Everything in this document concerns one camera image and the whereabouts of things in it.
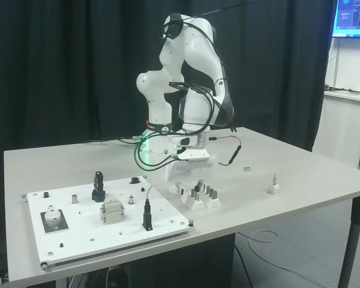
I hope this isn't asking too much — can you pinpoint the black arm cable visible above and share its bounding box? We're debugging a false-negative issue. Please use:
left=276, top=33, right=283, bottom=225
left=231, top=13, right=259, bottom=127
left=158, top=1, right=253, bottom=133

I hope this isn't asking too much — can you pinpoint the blue screen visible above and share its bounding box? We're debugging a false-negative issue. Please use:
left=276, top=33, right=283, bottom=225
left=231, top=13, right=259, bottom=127
left=332, top=0, right=360, bottom=38

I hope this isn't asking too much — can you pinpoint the grey floor cable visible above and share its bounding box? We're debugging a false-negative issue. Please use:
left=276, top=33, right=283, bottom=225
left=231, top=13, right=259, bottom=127
left=247, top=230, right=278, bottom=288

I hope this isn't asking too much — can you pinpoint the black D-SUB plug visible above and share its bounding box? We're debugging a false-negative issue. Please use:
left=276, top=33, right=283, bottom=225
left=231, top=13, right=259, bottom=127
left=91, top=170, right=106, bottom=202

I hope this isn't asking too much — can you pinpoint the dark table leg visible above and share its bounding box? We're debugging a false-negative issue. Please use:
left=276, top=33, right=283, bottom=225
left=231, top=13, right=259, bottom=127
left=347, top=196, right=360, bottom=288

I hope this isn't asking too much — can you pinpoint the white square peg holder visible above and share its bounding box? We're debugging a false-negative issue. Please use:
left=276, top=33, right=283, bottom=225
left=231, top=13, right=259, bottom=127
left=202, top=196, right=222, bottom=209

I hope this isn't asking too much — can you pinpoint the beige waterproof plug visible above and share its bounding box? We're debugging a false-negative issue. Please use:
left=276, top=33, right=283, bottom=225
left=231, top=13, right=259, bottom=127
left=99, top=200, right=125, bottom=224

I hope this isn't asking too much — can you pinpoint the black base cable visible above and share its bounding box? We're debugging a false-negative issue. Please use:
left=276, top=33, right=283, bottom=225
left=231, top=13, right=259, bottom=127
left=89, top=136, right=145, bottom=145

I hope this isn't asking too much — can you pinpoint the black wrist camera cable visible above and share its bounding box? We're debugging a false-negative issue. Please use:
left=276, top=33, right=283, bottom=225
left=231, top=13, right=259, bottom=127
left=133, top=131, right=184, bottom=169

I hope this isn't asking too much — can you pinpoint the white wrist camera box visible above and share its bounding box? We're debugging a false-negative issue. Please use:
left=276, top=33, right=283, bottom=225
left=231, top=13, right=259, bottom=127
left=170, top=134, right=199, bottom=148

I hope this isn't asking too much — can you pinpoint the black plug with grey cable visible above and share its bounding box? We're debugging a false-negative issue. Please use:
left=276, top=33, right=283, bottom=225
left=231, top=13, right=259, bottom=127
left=140, top=184, right=155, bottom=232

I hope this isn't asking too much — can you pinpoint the flat white mounting plate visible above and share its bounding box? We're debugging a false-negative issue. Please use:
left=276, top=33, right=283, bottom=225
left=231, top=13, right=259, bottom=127
left=176, top=148, right=212, bottom=161

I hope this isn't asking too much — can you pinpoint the white cabinet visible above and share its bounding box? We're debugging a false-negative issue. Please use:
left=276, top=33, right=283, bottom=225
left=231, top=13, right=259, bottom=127
left=313, top=88, right=360, bottom=175

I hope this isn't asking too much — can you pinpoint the white round peg holder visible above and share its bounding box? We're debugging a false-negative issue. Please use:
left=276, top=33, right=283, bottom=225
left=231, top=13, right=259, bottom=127
left=181, top=193, right=207, bottom=211

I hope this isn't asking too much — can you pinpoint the black curtain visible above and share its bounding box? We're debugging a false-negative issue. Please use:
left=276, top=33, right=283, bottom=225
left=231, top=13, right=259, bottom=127
left=0, top=0, right=340, bottom=268

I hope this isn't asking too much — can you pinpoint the white task board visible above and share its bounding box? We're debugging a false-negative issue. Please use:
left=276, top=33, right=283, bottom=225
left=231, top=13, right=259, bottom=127
left=20, top=175, right=196, bottom=272

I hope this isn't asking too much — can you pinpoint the white medium gear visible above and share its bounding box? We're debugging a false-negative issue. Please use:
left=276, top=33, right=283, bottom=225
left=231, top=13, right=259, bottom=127
left=44, top=204, right=62, bottom=224

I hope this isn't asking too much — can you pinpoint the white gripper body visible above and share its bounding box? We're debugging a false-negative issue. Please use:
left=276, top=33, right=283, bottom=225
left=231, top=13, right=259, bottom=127
left=163, top=160, right=214, bottom=184

